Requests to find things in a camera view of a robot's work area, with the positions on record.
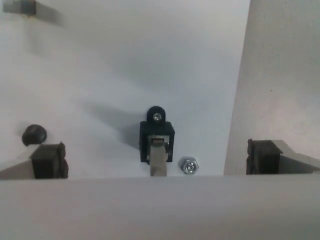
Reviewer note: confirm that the black round knob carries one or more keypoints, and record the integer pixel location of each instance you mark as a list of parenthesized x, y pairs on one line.
[(34, 134)]

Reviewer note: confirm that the metal bolt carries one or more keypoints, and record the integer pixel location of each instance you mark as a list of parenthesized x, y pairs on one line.
[(188, 165)]

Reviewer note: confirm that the white task board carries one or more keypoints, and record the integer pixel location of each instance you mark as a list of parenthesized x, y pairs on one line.
[(125, 62)]

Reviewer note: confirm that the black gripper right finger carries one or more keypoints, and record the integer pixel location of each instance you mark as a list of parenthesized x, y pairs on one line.
[(262, 160)]

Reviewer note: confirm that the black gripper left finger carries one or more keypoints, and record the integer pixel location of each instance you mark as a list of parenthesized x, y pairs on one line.
[(47, 162)]

